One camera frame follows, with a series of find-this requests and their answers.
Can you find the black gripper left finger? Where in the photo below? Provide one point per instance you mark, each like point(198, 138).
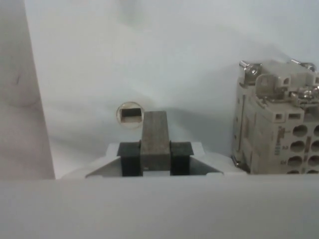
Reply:
point(129, 159)

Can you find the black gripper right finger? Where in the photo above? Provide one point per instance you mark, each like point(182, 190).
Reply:
point(180, 159)

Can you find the large metal square peg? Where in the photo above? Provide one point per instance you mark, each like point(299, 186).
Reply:
point(155, 139)

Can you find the white task board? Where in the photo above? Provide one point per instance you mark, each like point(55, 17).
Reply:
point(149, 62)

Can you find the beige waterproof connector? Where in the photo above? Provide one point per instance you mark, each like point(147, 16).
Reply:
point(274, 124)

